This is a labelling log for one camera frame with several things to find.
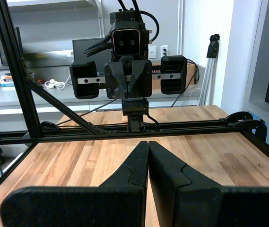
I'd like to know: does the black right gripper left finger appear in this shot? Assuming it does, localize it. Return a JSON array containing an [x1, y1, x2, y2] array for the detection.
[[0, 141, 148, 227]]

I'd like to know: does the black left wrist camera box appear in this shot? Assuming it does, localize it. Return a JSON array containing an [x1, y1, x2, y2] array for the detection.
[[112, 29, 141, 56]]

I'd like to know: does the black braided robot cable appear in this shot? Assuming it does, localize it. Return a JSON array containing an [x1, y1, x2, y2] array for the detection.
[[84, 35, 113, 57]]

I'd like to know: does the white wall outlet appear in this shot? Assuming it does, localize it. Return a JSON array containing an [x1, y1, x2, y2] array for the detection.
[[148, 45, 157, 59], [160, 44, 169, 59]]

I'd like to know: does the white coiled cable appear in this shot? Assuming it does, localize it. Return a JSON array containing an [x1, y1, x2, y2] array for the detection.
[[44, 79, 67, 91]]

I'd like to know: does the black aluminium frame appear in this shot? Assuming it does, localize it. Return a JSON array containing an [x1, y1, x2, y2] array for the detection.
[[0, 0, 269, 206]]

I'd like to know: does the black rounded frame bracket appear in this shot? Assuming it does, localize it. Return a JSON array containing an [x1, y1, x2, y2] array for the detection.
[[233, 119, 267, 142], [40, 121, 60, 131], [227, 111, 253, 124]]

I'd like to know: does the black smooth robot cable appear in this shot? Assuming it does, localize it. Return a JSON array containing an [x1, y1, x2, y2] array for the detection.
[[117, 0, 160, 44]]

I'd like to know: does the stack of books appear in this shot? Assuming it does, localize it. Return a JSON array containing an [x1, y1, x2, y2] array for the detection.
[[0, 75, 16, 91]]

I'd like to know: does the black and silver stand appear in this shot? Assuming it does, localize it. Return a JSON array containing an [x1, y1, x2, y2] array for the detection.
[[199, 34, 221, 106]]

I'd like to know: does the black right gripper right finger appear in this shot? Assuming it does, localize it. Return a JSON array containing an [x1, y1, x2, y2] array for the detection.
[[149, 141, 269, 227]]

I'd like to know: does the grey desk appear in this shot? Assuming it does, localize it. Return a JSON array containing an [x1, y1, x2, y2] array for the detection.
[[0, 80, 202, 116]]

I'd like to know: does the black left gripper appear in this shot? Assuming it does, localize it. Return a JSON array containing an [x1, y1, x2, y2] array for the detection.
[[69, 55, 188, 99]]

